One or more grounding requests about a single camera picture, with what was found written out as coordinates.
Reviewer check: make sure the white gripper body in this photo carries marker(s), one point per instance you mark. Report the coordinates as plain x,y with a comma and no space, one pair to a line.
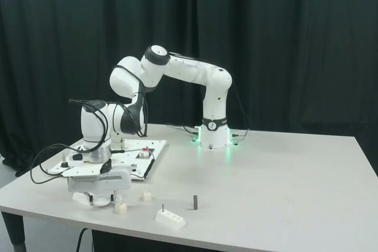
115,176

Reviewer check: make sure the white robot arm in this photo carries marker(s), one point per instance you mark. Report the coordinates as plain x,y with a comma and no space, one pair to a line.
212,92

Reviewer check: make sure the white small gear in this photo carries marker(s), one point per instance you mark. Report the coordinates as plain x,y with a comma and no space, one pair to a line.
118,198

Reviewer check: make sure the white peg holder block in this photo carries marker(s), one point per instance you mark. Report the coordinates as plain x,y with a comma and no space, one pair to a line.
78,199
171,221

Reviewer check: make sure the small cream holder block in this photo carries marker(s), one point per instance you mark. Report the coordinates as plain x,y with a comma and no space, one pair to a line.
146,195
120,208

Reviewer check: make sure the flat white mounting plate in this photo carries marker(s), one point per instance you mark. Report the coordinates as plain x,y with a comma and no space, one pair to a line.
82,174

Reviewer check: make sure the thin black rod red tag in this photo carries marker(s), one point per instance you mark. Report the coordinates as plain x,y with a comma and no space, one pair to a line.
145,148

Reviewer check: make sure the metal bolt with black base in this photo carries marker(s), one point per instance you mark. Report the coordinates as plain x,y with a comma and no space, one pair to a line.
64,162

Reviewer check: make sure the white task board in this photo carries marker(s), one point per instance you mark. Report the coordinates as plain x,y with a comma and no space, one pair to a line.
159,145

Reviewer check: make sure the dark metal square peg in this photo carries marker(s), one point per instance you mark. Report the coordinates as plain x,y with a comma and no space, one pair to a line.
195,202

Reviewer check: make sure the dark grey table leg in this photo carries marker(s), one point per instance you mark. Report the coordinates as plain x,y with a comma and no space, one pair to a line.
14,234

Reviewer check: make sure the black curtain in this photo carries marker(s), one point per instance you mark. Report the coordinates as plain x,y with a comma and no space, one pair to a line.
59,27

